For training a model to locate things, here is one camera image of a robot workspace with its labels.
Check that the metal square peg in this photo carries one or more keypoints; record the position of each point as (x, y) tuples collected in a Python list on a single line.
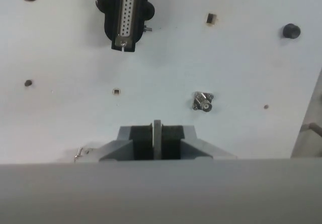
[(157, 138)]

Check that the white task board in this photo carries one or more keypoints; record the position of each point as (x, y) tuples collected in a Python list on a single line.
[(176, 58)]

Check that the small metal pin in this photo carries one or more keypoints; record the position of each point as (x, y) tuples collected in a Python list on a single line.
[(78, 153)]

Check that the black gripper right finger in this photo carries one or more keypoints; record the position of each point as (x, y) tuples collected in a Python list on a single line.
[(171, 143)]

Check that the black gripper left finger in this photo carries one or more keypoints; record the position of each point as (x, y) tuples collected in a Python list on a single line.
[(142, 143)]

